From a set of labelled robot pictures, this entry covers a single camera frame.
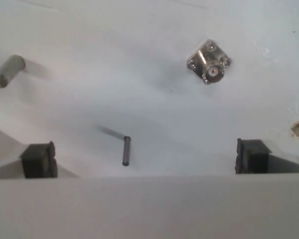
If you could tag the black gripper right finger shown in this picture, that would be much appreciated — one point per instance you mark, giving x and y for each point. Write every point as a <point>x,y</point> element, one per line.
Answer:
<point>253,156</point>

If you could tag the white task board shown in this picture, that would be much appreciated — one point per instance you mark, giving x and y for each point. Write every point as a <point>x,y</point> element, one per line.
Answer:
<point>139,87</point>

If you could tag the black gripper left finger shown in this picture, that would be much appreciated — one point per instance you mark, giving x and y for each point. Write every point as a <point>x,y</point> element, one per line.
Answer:
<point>38,160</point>

